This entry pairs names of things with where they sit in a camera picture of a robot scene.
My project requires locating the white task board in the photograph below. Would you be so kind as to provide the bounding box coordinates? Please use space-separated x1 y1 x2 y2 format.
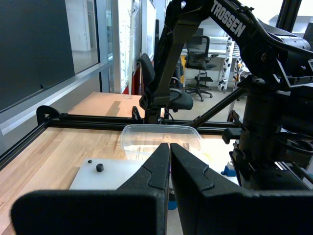
69 153 242 235

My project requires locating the black office chair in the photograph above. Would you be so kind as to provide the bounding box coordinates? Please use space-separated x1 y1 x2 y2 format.
184 34 220 102
137 53 194 113

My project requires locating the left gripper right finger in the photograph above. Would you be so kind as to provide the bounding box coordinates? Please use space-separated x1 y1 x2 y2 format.
170 143 313 235

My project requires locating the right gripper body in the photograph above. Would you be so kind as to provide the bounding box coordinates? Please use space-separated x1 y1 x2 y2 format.
222 127 313 191

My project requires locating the blue socket block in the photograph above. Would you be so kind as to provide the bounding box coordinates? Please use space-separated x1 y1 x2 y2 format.
167 193 178 211
221 161 237 178

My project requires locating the black frame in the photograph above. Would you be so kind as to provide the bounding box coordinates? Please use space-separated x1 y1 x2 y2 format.
0 0 304 171

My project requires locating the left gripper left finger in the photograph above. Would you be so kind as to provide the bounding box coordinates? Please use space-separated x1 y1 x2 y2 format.
11 143 171 235

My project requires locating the clear plastic container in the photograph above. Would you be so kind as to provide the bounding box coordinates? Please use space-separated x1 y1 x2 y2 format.
120 124 202 158

